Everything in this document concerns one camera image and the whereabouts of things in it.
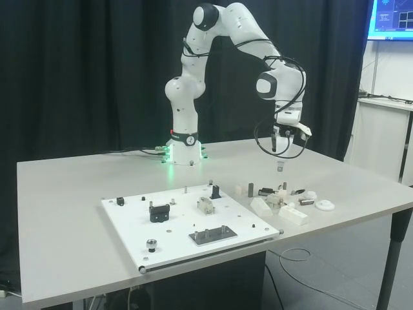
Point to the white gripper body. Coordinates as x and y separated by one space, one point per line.
301 129

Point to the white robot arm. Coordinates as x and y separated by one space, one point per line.
185 109

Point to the grey metal peg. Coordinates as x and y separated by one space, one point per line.
284 185

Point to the white round holder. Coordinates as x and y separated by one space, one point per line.
283 194

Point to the dark metal square peg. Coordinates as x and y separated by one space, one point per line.
251 190

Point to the thin black rod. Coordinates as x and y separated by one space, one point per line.
273 142

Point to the black USB plug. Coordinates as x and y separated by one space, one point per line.
265 191

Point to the small black metal plug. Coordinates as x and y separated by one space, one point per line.
298 191

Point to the beige connector plug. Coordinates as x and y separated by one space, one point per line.
274 201

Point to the white small gear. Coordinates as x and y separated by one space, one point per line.
292 205

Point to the white medium gear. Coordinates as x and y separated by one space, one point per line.
310 194

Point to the metal BNC plug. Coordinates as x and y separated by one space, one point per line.
306 202

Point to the white wedge holder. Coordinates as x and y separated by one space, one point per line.
262 207

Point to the small white holder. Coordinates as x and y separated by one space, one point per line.
238 189

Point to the long white holder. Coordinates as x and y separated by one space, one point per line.
293 215

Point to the white large gear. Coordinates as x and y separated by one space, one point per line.
325 205

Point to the white cabinet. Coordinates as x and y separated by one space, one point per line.
377 135

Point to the black box under table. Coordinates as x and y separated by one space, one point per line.
209 284

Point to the blue screen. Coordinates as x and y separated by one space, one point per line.
390 19

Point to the black table leg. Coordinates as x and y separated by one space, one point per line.
394 258

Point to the metal bolt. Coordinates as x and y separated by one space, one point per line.
151 245

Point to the white task board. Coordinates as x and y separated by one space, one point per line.
129 226

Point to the black curtain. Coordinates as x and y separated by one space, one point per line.
80 80

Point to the white power strip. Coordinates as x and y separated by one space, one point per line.
3 293

